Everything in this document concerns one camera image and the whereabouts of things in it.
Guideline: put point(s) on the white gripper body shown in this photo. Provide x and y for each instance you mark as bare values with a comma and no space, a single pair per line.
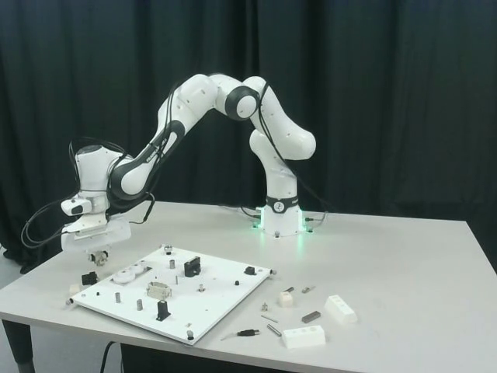
116,233

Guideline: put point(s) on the metal waterproof plug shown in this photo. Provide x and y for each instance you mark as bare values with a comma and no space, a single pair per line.
99,259

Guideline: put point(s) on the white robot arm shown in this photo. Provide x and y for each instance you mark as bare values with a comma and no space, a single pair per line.
194,93

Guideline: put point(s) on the black D-SUB plug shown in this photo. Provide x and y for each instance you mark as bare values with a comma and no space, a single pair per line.
89,279

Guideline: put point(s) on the white large gear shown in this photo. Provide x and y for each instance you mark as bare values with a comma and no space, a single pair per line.
124,277

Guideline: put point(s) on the white medium gear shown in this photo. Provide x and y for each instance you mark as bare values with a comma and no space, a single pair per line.
137,270

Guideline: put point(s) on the white task board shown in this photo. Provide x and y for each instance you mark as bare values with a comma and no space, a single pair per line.
217,299

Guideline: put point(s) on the dark grey table leg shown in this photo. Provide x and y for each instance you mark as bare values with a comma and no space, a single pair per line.
17,349

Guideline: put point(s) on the black USB plug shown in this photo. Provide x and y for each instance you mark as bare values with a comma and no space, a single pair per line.
247,332

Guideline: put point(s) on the metal BNC plug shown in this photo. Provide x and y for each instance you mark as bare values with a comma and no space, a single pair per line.
265,307

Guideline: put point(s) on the thin metal rod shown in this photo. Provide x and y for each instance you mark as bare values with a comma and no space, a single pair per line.
269,318

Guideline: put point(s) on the small white cube holder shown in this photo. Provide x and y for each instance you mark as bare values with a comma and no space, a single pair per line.
285,300

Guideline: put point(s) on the metal round peg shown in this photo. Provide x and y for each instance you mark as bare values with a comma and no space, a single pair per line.
273,330

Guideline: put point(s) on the small metal bolt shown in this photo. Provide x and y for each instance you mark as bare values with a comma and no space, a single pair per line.
308,289

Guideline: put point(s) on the dark metal square peg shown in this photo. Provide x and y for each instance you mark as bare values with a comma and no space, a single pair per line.
310,316

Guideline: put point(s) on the white peg holder block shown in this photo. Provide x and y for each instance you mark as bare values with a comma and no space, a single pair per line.
304,336
339,309

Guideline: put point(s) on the black curtain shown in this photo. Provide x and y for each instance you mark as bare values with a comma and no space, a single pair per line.
369,77

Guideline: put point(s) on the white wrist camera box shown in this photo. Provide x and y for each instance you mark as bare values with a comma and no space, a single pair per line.
74,206

